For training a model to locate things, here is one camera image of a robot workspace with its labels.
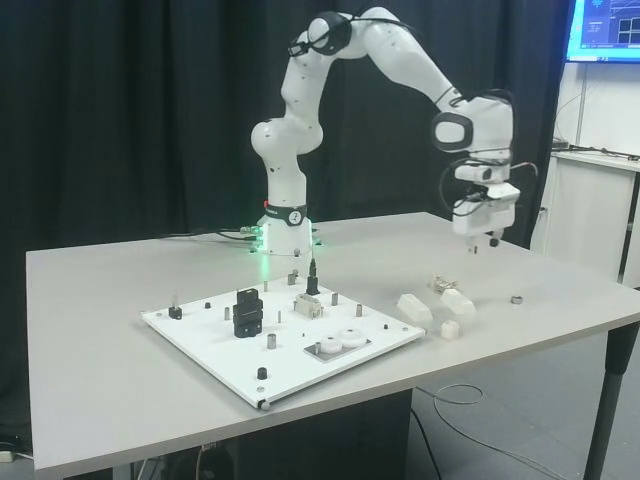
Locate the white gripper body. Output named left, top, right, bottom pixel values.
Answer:
left=450, top=196, right=517, bottom=237

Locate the beige Ethernet plug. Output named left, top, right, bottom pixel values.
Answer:
left=428, top=270, right=460, bottom=292

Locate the white long holder block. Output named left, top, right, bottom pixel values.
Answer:
left=396, top=293, right=434, bottom=327
left=440, top=288, right=477, bottom=319

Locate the white cabinet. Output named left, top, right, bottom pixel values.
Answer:
left=529, top=148, right=640, bottom=291

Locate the white large gear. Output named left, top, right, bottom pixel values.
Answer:
left=338, top=327, right=366, bottom=349

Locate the black waterproof plug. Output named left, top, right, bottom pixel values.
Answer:
left=305, top=257, right=322, bottom=297

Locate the black table leg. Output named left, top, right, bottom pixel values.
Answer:
left=583, top=324, right=632, bottom=480

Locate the blue screen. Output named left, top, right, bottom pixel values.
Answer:
left=564, top=0, right=640, bottom=64

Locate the white task board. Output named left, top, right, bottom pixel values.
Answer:
left=140, top=284, right=427, bottom=412

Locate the black D-SUB plug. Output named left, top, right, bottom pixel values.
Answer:
left=233, top=288, right=265, bottom=340

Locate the black curtain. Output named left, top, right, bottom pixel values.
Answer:
left=0, top=0, right=577, bottom=474

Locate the grey floor cable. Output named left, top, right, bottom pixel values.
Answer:
left=431, top=383, right=601, bottom=477

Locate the black base cable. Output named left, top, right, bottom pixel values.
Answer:
left=163, top=227, right=262, bottom=245

